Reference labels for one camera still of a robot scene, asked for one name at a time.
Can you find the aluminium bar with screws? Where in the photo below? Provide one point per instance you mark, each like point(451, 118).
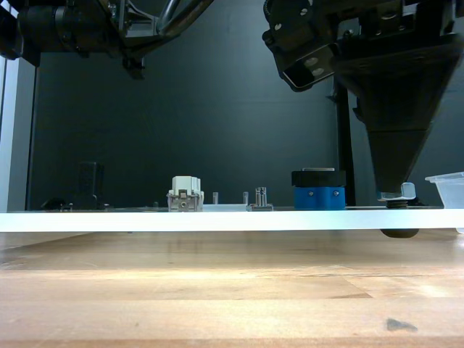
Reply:
point(224, 207)

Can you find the black threaded stud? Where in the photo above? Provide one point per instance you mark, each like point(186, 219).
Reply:
point(402, 205)

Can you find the white grey connector housing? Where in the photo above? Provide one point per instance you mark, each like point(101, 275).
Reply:
point(185, 192)

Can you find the silver M12 fastener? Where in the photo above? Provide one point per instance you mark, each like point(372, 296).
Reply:
point(406, 191)

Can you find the blue connector block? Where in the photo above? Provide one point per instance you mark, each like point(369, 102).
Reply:
point(319, 195)

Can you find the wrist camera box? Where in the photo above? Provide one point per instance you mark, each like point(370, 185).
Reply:
point(308, 67)

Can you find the black round underside nut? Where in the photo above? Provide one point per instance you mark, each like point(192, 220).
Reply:
point(400, 233)

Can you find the clear plastic tub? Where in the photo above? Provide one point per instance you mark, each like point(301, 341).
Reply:
point(449, 192)

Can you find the small silver clamp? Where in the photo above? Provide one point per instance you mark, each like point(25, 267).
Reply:
point(261, 197)

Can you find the small black clamp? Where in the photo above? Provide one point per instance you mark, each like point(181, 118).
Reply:
point(90, 185)

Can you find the white board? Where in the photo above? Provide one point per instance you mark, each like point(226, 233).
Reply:
point(217, 221)

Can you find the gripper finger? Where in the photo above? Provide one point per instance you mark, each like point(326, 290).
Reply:
point(152, 21)
point(395, 108)

